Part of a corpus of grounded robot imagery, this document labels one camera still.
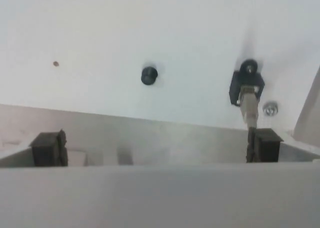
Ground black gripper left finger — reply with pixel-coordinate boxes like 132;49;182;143
0;129;69;168

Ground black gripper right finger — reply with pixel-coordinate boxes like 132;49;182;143
245;126;320;164

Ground white task board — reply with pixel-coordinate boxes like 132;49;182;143
0;0;320;139

